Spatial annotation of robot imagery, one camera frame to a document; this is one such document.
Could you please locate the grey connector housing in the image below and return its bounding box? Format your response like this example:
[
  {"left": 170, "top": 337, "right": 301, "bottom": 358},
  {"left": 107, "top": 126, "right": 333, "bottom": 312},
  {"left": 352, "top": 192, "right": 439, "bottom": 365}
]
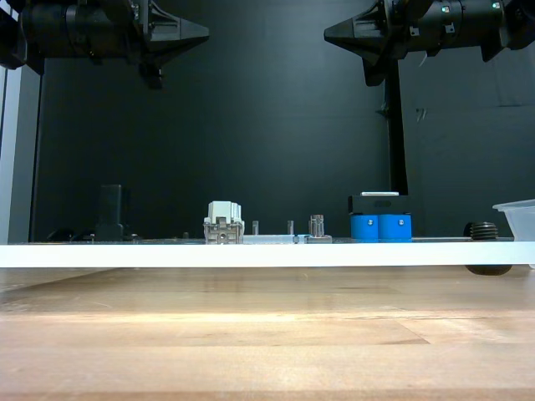
[{"left": 202, "top": 200, "right": 245, "bottom": 246}]

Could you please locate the white task board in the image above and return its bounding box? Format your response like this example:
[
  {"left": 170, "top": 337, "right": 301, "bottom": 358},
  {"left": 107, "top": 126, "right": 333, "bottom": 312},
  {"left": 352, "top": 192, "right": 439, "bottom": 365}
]
[{"left": 0, "top": 237, "right": 535, "bottom": 269}]

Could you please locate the black board foot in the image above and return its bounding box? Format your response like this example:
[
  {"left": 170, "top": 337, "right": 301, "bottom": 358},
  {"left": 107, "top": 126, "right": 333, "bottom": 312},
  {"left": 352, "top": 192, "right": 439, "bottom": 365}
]
[{"left": 464, "top": 265, "right": 513, "bottom": 277}]

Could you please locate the black clamp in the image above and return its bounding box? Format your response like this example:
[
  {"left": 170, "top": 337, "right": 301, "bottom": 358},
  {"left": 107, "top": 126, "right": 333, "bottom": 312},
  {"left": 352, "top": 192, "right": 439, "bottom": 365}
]
[{"left": 94, "top": 183, "right": 131, "bottom": 242}]

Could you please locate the black wall post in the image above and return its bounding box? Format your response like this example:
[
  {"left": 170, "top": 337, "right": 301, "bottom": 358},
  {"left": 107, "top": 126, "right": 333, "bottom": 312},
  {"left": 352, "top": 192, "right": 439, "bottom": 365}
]
[{"left": 382, "top": 62, "right": 410, "bottom": 197}]

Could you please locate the black knob screw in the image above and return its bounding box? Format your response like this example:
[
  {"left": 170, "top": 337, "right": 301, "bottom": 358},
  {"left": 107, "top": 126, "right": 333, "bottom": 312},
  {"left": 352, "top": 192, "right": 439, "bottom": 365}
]
[{"left": 462, "top": 220, "right": 498, "bottom": 242}]

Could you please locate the blue mount with black connector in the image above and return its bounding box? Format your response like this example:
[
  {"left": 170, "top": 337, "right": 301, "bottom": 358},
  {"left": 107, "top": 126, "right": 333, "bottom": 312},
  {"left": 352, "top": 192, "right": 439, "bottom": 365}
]
[{"left": 348, "top": 190, "right": 414, "bottom": 243}]

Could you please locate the clear plastic tub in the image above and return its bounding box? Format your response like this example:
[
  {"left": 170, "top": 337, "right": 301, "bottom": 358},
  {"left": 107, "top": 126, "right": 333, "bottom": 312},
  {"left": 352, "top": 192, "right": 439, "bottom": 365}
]
[{"left": 492, "top": 199, "right": 535, "bottom": 268}]

